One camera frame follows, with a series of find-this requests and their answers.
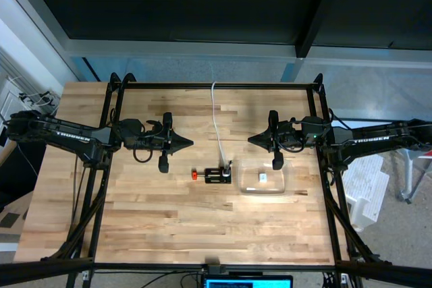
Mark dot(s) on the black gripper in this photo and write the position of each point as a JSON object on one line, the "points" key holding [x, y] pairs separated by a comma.
{"points": [[167, 139], [274, 138]]}

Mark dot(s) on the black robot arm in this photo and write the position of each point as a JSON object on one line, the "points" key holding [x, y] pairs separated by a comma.
{"points": [[67, 134], [371, 139]]}

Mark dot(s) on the clear plastic container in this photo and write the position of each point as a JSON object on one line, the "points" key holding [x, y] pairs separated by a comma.
{"points": [[280, 187]]}

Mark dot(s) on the small white block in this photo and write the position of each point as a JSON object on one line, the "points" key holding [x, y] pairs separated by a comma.
{"points": [[262, 177]]}

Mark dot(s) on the black clamp with red knob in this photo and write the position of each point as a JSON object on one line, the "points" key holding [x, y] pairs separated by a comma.
{"points": [[212, 176]]}

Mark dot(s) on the white stepped plastic block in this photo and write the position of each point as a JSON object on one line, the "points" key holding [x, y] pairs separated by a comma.
{"points": [[364, 187]]}

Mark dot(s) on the laptop screen with blue edge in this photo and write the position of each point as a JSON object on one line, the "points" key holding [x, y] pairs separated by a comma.
{"points": [[248, 283]]}

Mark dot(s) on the grey metal chair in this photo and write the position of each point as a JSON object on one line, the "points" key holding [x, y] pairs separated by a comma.
{"points": [[408, 173]]}

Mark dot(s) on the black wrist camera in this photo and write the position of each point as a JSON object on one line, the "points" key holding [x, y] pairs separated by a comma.
{"points": [[312, 127], [131, 127]]}

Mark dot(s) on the black metal frame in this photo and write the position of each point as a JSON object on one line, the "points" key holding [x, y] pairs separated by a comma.
{"points": [[216, 85]]}

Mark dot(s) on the small black camera box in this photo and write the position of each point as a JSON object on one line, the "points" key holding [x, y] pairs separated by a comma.
{"points": [[213, 266]]}

